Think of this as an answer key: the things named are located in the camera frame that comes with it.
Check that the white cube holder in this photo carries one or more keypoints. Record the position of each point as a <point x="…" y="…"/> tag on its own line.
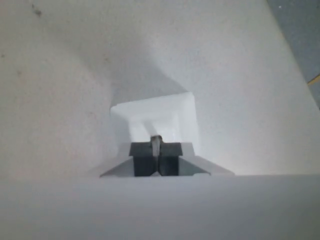
<point x="185" y="112"/>

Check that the metal square peg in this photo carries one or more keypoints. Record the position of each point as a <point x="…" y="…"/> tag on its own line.
<point x="156" y="150"/>

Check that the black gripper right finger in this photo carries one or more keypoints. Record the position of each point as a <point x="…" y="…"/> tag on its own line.
<point x="171" y="160"/>

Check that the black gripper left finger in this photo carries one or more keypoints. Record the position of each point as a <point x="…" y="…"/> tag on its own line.
<point x="142" y="160"/>

